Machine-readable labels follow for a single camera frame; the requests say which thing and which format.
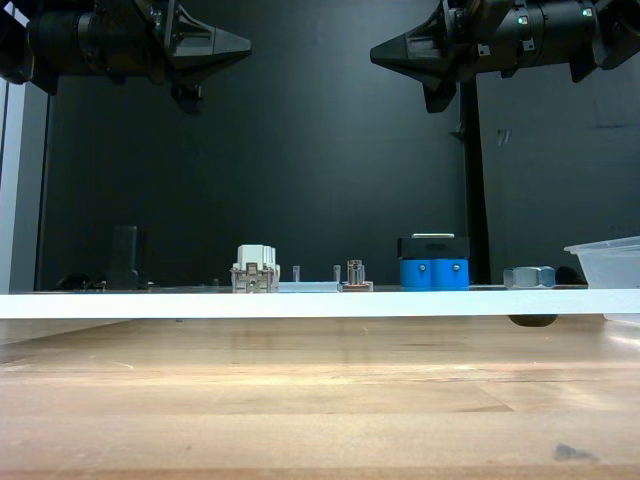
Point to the black knob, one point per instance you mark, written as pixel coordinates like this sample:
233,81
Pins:
567,276
75,281

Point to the silver M12 hex nut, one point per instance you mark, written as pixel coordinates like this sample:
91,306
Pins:
530,277

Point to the clear plastic tub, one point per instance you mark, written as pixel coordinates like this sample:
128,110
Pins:
615,265

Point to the black connector housing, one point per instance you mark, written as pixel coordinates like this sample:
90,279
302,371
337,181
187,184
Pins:
432,247

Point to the white board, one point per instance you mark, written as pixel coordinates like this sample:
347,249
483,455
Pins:
200,305

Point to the small metal clamp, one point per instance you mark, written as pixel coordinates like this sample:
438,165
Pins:
356,277

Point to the blue mount block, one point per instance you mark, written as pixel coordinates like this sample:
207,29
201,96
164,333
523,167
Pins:
435,277

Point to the black socket block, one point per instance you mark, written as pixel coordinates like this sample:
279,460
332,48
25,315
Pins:
125,250

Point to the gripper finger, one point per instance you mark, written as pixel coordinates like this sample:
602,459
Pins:
400,52
435,74
227,45
205,70

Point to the white and grey connector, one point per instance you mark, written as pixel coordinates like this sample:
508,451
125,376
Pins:
255,270

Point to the black frame post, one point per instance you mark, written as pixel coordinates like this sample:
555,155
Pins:
477,210

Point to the clear plastic bar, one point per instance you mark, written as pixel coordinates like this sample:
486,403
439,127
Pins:
307,287

